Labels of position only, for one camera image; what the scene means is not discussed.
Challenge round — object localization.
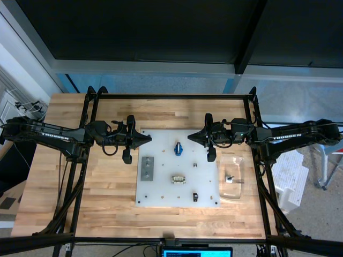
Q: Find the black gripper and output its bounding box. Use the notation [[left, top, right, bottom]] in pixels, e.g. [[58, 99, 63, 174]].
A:
[[187, 113, 232, 163], [109, 115, 153, 165]]

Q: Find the beige multi-pin connector housing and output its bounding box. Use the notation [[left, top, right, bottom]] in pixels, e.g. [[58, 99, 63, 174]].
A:
[[170, 174, 187, 185]]

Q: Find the grey metal plate with pegs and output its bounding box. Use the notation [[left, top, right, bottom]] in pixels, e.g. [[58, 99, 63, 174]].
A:
[[139, 156, 155, 182]]

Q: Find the clear plastic tub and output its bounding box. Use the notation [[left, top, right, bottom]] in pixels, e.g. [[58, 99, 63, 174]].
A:
[[217, 154, 246, 201]]

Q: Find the white task board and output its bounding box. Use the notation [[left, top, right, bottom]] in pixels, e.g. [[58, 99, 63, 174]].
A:
[[135, 128, 221, 208]]

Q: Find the laptop screen with blue edge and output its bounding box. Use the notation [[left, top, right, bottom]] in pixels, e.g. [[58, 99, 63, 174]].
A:
[[160, 246, 233, 257]]

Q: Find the brown cardboard box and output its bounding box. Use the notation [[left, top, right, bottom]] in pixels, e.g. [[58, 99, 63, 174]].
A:
[[0, 179, 27, 215]]

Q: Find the black metal frame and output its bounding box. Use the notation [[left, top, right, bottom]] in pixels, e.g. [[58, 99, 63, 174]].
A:
[[0, 85, 343, 257]]

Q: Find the black table-level camera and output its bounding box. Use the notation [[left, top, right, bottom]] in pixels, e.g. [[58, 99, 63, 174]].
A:
[[163, 231, 180, 247]]

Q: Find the black laptop cable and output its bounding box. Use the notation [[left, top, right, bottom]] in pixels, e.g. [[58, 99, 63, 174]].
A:
[[143, 244, 161, 257]]

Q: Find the black and white cable bundle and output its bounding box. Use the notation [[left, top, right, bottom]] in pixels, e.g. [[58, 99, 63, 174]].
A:
[[14, 100, 45, 113]]

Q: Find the grey metal chair frame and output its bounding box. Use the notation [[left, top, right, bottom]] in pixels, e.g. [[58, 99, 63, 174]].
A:
[[313, 144, 343, 191]]

